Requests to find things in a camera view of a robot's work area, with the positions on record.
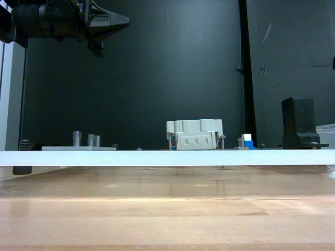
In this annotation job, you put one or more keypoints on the beige connector housing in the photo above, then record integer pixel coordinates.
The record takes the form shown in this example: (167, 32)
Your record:
(193, 136)

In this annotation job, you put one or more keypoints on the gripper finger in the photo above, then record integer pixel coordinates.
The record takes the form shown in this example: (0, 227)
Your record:
(115, 22)

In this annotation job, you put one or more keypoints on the small terminal connector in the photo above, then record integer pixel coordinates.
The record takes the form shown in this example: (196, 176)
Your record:
(247, 142)

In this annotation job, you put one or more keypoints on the black socket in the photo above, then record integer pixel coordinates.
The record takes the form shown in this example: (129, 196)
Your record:
(298, 120)

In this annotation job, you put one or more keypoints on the black board foot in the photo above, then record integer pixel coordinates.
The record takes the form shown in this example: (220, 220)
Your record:
(22, 170)

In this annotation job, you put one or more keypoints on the white taskboard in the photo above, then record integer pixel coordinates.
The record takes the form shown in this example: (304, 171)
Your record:
(167, 158)

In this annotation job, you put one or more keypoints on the grey partition frame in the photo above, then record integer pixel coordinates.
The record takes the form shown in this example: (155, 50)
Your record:
(13, 104)

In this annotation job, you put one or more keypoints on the grey plate with pegs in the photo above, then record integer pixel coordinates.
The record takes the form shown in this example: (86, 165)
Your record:
(78, 148)

